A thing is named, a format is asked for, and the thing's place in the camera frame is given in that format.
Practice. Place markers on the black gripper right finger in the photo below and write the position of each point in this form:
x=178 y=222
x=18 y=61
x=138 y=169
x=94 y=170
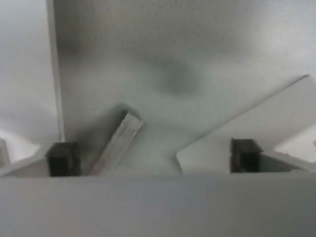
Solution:
x=244 y=155

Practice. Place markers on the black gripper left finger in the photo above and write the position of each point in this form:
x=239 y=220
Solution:
x=63 y=160

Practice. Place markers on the white peg holder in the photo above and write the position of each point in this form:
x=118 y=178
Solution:
x=247 y=118

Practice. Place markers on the white task board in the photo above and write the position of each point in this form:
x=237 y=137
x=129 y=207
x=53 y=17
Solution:
x=148 y=49

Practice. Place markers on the metal square peg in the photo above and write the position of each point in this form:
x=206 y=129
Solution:
x=118 y=143

